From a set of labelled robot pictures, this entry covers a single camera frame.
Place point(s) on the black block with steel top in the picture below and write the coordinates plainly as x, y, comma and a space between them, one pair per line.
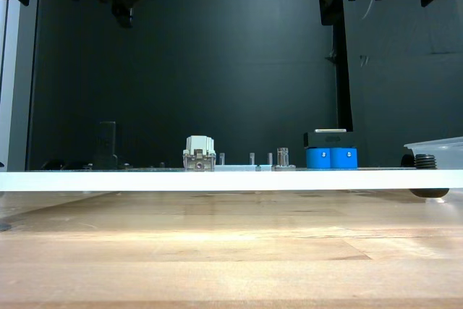
329, 139

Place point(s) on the short steel peg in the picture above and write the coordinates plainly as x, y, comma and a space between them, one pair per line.
270, 158
222, 158
252, 158

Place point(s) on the tall black block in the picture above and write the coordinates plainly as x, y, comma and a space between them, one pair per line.
106, 142

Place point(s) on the beige many-pin connector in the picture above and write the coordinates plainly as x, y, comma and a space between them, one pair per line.
199, 153

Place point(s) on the clear plastic container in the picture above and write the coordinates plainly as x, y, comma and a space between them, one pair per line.
441, 151

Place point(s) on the black threaded stud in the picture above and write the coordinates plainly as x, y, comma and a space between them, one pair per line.
426, 161

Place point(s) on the steel post fitting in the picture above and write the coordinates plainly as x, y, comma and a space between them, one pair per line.
283, 158

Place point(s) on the black frame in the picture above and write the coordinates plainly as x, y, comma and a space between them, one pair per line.
343, 70

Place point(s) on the blue socket block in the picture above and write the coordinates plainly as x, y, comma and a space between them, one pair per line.
318, 158
344, 158

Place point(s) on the white task board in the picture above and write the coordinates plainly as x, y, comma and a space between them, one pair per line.
231, 180

